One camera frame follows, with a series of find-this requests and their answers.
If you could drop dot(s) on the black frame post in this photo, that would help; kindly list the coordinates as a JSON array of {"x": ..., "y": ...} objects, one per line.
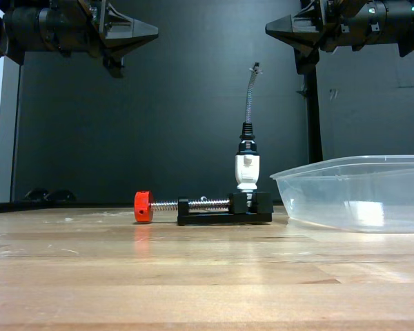
[{"x": 314, "y": 131}]

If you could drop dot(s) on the white power receptacle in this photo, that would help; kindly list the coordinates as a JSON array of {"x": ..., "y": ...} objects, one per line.
[{"x": 247, "y": 172}]

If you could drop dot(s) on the black frame rail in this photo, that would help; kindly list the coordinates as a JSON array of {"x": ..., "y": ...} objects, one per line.
[{"x": 55, "y": 206}]

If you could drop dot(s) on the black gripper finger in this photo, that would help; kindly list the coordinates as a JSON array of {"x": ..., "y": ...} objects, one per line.
[
  {"x": 296, "y": 25},
  {"x": 300, "y": 40},
  {"x": 124, "y": 27},
  {"x": 124, "y": 45}
]

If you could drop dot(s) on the clear plastic container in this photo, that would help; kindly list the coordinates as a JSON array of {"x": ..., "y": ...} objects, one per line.
[{"x": 331, "y": 207}]

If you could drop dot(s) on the black rounded foot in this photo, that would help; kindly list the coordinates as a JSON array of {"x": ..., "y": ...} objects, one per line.
[
  {"x": 61, "y": 195},
  {"x": 36, "y": 194}
]

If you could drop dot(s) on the black clamp with red knob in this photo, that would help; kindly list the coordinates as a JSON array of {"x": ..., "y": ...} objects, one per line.
[{"x": 224, "y": 219}]

